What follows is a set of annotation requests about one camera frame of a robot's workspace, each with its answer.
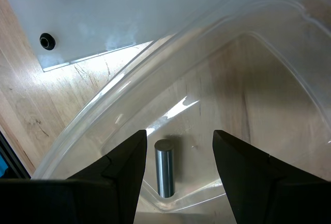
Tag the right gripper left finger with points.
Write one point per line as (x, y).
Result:
(108, 195)

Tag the clear plastic tub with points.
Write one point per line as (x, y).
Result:
(232, 92)

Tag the white board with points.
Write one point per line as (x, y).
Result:
(103, 9)

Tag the black round bushing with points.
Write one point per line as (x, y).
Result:
(47, 41)

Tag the large steel cylinder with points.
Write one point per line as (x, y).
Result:
(164, 169)

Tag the black frame rail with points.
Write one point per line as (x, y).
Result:
(15, 167)

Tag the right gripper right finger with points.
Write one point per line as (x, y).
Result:
(258, 195)

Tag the blue screen edge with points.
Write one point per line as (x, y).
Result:
(2, 167)

